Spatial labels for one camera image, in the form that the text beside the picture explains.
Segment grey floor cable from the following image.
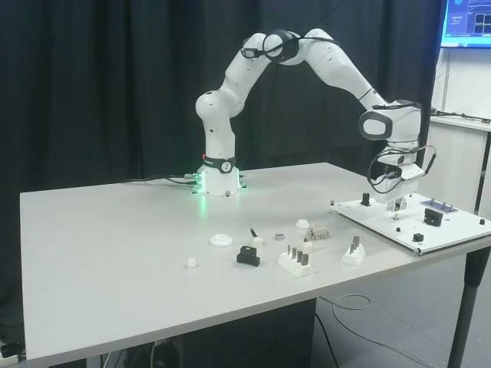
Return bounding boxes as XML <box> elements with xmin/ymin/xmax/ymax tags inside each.
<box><xmin>317</xmin><ymin>294</ymin><xmax>384</xmax><ymax>368</ymax></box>

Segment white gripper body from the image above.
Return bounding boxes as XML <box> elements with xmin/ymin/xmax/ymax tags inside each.
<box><xmin>377</xmin><ymin>176</ymin><xmax>420</xmax><ymax>204</ymax></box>

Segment black curtain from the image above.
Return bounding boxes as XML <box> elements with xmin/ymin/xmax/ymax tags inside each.
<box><xmin>0</xmin><ymin>0</ymin><xmax>448</xmax><ymax>338</ymax></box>

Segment blue screen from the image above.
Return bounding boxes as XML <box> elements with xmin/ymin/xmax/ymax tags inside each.
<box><xmin>440</xmin><ymin>0</ymin><xmax>491</xmax><ymax>50</ymax></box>

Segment white cabinet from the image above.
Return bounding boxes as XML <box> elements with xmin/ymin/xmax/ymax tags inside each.
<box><xmin>425</xmin><ymin>110</ymin><xmax>491</xmax><ymax>218</ymax></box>

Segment white task board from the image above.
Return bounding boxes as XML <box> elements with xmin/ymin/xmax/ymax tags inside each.
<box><xmin>329</xmin><ymin>190</ymin><xmax>491</xmax><ymax>257</ymax></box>

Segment white large gear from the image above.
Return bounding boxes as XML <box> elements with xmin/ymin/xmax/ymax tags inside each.
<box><xmin>209</xmin><ymin>232</ymin><xmax>233</xmax><ymax>248</ymax></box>

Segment grey metal connector block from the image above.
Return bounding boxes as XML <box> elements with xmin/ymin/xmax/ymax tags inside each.
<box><xmin>305</xmin><ymin>225</ymin><xmax>329</xmax><ymax>242</ymax></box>

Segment white round peg holder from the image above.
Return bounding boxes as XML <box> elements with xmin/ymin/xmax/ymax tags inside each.
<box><xmin>339</xmin><ymin>245</ymin><xmax>367</xmax><ymax>266</ymax></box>

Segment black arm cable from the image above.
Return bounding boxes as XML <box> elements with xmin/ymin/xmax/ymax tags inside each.
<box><xmin>260</xmin><ymin>30</ymin><xmax>421</xmax><ymax>116</ymax></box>

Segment white square peg holder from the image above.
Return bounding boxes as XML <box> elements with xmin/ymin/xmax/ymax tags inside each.
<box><xmin>276</xmin><ymin>252</ymin><xmax>318</xmax><ymax>278</ymax></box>

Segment black D-SUB plug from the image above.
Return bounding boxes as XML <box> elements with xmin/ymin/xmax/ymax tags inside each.
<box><xmin>236</xmin><ymin>245</ymin><xmax>264</xmax><ymax>268</ymax></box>

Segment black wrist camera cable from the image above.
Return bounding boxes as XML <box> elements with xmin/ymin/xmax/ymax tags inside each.
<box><xmin>367</xmin><ymin>148</ymin><xmax>404</xmax><ymax>195</ymax></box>

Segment flat white mounting plate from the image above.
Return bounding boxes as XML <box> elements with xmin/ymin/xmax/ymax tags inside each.
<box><xmin>398</xmin><ymin>164</ymin><xmax>425</xmax><ymax>181</ymax></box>

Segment black table leg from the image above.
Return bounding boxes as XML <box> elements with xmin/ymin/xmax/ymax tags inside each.
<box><xmin>447</xmin><ymin>251</ymin><xmax>485</xmax><ymax>368</ymax></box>

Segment black base cables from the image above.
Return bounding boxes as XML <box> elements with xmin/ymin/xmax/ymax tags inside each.
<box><xmin>124</xmin><ymin>174</ymin><xmax>203</xmax><ymax>187</ymax></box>

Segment black floor cable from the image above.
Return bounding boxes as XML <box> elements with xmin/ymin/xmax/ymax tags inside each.
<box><xmin>314</xmin><ymin>310</ymin><xmax>339</xmax><ymax>368</ymax></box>

